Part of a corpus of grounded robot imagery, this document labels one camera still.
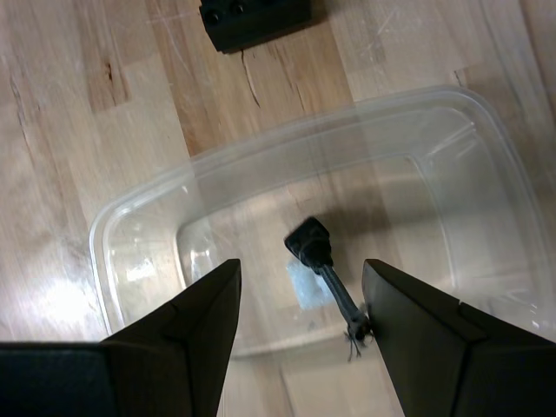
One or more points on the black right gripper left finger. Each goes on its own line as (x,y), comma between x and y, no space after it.
(174,347)

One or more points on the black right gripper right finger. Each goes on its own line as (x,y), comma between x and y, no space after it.
(434,356)

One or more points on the clear plastic container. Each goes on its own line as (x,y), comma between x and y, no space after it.
(391,174)

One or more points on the white sticker patch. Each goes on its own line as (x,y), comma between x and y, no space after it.
(304,291)

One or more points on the black clamp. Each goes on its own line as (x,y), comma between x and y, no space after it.
(260,26)

